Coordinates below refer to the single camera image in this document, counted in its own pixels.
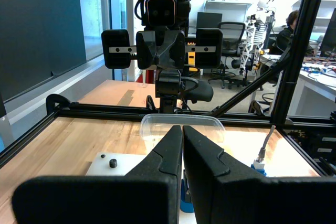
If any black monitor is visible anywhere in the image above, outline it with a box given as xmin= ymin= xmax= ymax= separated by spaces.
xmin=196 ymin=12 xmax=223 ymax=35

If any white task board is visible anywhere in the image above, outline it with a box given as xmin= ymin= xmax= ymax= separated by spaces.
xmin=85 ymin=152 xmax=196 ymax=224

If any blue socket block, beige connector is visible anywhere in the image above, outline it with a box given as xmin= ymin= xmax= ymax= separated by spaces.
xmin=180 ymin=170 xmax=195 ymax=214

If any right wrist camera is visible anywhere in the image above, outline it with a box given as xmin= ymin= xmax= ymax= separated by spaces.
xmin=145 ymin=0 xmax=177 ymax=27

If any black office chair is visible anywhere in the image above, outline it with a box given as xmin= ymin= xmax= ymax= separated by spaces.
xmin=207 ymin=22 xmax=247 ymax=90

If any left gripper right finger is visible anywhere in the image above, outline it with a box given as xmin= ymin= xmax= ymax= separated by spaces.
xmin=183 ymin=125 xmax=336 ymax=224

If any person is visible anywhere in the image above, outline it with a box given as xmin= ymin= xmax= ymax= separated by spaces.
xmin=275 ymin=10 xmax=314 ymax=57

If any clear plastic container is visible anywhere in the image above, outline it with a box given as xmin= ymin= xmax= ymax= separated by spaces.
xmin=140 ymin=113 xmax=226 ymax=152

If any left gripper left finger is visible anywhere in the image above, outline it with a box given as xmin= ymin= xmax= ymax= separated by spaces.
xmin=12 ymin=125 xmax=183 ymax=224

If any black frame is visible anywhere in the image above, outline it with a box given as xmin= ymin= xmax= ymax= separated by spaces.
xmin=0 ymin=0 xmax=336 ymax=180

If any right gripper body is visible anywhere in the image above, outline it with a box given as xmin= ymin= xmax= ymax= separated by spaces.
xmin=109 ymin=29 xmax=216 ymax=70

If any white skeleton robot model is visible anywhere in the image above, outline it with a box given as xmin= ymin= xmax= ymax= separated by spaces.
xmin=238 ymin=0 xmax=277 ymax=79

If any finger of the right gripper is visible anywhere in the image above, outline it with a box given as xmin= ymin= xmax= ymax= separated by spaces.
xmin=195 ymin=28 xmax=224 ymax=69
xmin=101 ymin=29 xmax=131 ymax=69

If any grey cable with clear plug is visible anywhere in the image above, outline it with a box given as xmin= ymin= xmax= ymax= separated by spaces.
xmin=258 ymin=125 xmax=276 ymax=164

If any blue socket block, white socket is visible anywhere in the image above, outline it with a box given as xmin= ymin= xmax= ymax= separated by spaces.
xmin=250 ymin=159 xmax=267 ymax=177

